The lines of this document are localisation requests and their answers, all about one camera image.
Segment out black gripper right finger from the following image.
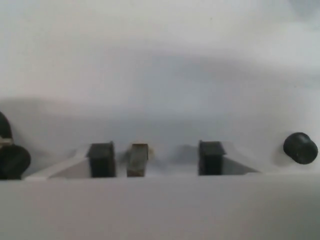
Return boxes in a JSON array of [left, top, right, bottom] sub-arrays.
[[198, 139, 262, 177]]

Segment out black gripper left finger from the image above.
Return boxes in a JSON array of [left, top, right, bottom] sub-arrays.
[[22, 141, 116, 179]]

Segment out black rectangular plug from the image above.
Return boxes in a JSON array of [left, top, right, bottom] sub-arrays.
[[0, 110, 32, 180]]

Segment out small black knob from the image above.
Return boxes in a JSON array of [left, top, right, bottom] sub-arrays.
[[282, 132, 319, 166]]

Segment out white task board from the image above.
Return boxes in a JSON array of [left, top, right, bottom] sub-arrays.
[[0, 0, 320, 181]]

